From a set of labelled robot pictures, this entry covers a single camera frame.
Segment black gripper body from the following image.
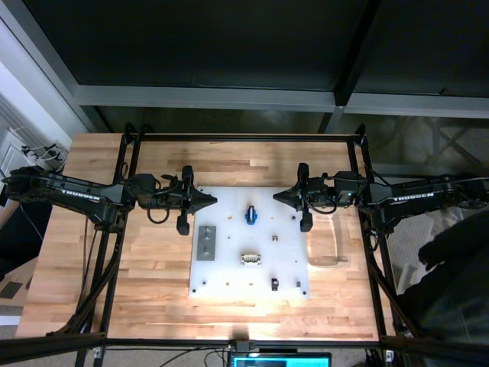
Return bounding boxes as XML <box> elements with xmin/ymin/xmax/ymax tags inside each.
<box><xmin>156</xmin><ymin>164</ymin><xmax>198</xmax><ymax>235</ymax></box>
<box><xmin>296</xmin><ymin>163</ymin><xmax>337</xmax><ymax>233</ymax></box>

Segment person's hand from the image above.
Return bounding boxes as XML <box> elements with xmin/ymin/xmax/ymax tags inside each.
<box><xmin>419</xmin><ymin>235</ymin><xmax>450</xmax><ymax>271</ymax></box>

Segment clear plastic tub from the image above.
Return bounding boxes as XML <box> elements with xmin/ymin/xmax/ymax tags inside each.
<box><xmin>308</xmin><ymin>212</ymin><xmax>351</xmax><ymax>269</ymax></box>

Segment beige multi-pin connector housing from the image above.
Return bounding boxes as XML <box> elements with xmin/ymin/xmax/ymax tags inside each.
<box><xmin>239</xmin><ymin>253</ymin><xmax>263</xmax><ymax>268</ymax></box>

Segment white task board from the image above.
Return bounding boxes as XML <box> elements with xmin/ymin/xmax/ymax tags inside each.
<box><xmin>189</xmin><ymin>186</ymin><xmax>310</xmax><ymax>297</ymax></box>

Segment screen with blue edge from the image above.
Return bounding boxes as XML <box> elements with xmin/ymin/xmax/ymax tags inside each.
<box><xmin>228</xmin><ymin>352</ymin><xmax>332</xmax><ymax>367</ymax></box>

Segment cardboard box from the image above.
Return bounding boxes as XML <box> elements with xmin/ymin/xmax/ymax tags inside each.
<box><xmin>0</xmin><ymin>256</ymin><xmax>41</xmax><ymax>307</ymax></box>

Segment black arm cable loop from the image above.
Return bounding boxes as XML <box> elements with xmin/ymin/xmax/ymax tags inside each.
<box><xmin>147</xmin><ymin>200</ymin><xmax>171</xmax><ymax>225</ymax></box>
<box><xmin>307</xmin><ymin>198</ymin><xmax>338</xmax><ymax>215</ymax></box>

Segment grey metal base plate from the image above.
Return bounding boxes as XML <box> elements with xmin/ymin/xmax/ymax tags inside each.
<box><xmin>196</xmin><ymin>224</ymin><xmax>218</xmax><ymax>264</ymax></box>

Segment power plugs with cables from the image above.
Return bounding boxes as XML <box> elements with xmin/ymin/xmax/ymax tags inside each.
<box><xmin>18</xmin><ymin>141</ymin><xmax>66</xmax><ymax>164</ymax></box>

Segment black wall post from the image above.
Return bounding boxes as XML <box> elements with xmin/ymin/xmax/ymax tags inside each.
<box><xmin>334</xmin><ymin>0</ymin><xmax>383</xmax><ymax>108</ymax></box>

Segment black aluminium table frame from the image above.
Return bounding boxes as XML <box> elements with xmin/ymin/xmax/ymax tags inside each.
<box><xmin>0</xmin><ymin>122</ymin><xmax>489</xmax><ymax>367</ymax></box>

